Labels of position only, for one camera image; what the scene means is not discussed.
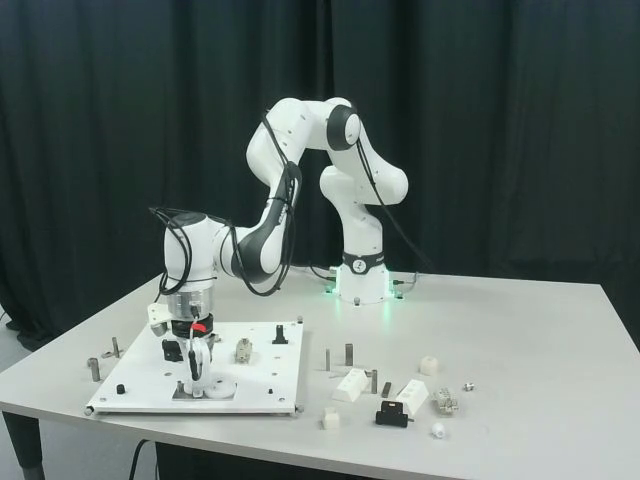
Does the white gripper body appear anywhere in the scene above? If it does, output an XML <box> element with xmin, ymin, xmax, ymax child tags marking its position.
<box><xmin>185</xmin><ymin>334</ymin><xmax>214</xmax><ymax>385</ymax></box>

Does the white large gear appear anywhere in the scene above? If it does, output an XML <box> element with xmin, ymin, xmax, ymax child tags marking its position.
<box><xmin>204</xmin><ymin>378</ymin><xmax>237</xmax><ymax>401</ymax></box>

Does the white task board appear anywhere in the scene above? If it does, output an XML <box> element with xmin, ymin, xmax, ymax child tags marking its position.
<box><xmin>82</xmin><ymin>318</ymin><xmax>306</xmax><ymax>417</ymax></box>

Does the white peg holder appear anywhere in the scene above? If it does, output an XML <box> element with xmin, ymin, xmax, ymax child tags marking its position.
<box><xmin>331</xmin><ymin>368</ymin><xmax>374</xmax><ymax>403</ymax></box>
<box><xmin>396</xmin><ymin>378</ymin><xmax>429</xmax><ymax>416</ymax></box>

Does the black D-SUB plug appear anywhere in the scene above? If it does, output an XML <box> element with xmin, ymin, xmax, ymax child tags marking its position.
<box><xmin>374</xmin><ymin>399</ymin><xmax>412</xmax><ymax>427</ymax></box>

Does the black table leg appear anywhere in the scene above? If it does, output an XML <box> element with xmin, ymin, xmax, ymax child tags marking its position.
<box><xmin>0</xmin><ymin>409</ymin><xmax>42</xmax><ymax>480</ymax></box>

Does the pale multi-pin plug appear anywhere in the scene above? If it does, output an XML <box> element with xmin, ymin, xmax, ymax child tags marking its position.
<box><xmin>432</xmin><ymin>387</ymin><xmax>462</xmax><ymax>415</ymax></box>

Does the black curtain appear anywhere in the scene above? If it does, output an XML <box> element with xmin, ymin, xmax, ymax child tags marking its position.
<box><xmin>0</xmin><ymin>0</ymin><xmax>640</xmax><ymax>336</ymax></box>

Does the black cable under table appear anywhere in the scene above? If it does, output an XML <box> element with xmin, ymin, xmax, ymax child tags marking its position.
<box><xmin>130</xmin><ymin>438</ymin><xmax>157</xmax><ymax>480</ymax></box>

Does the thin black cable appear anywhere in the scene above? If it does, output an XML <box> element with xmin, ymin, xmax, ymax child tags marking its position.
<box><xmin>292</xmin><ymin>261</ymin><xmax>341</xmax><ymax>284</ymax></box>

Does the grey cable with connector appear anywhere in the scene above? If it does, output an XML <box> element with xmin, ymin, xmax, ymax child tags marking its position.
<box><xmin>392</xmin><ymin>272</ymin><xmax>419</xmax><ymax>301</ymax></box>

